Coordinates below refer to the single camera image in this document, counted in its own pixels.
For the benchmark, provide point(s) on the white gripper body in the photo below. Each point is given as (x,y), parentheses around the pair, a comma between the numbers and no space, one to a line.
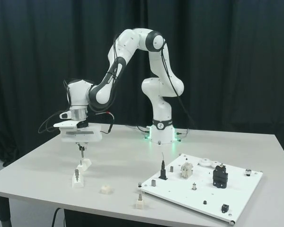
(85,137)

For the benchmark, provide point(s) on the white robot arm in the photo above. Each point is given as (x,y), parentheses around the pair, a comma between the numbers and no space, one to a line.
(156,59)

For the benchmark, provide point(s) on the white square peg holder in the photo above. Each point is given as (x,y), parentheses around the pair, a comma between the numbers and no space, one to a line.
(87,163)

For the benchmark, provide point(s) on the thick metal round peg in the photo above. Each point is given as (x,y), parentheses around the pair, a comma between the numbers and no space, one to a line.
(77,172)

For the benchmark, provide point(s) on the white round peg holder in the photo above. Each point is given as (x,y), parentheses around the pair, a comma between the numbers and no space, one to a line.
(78,184)

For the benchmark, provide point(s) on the short grey metal peg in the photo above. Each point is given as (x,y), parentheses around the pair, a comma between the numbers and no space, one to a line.
(172,169)
(154,184)

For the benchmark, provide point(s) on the small empty white holder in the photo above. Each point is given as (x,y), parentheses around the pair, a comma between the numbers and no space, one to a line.
(107,190)

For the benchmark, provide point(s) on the small metal plug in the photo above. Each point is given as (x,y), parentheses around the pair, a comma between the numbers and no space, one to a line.
(140,197)

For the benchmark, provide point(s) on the small white plug holder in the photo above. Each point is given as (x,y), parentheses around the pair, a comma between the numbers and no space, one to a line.
(139,205)

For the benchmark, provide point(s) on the black table leg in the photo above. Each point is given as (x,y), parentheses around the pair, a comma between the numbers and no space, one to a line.
(0,210)

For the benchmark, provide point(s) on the black curtain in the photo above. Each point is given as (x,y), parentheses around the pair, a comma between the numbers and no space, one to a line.
(38,47)

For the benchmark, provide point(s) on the white task board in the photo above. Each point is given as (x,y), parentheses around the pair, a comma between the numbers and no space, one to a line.
(180,196)

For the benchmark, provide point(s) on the white large gear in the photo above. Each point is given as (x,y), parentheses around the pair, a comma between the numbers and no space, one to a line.
(204,162)

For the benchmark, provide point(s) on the white medium gear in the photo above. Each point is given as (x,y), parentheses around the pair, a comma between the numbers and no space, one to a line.
(214,164)

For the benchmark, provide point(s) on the black D-SUB plug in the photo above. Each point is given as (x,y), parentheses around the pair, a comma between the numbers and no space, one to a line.
(220,177)

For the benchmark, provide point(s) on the round metal plug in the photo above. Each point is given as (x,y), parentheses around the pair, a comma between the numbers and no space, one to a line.
(247,172)

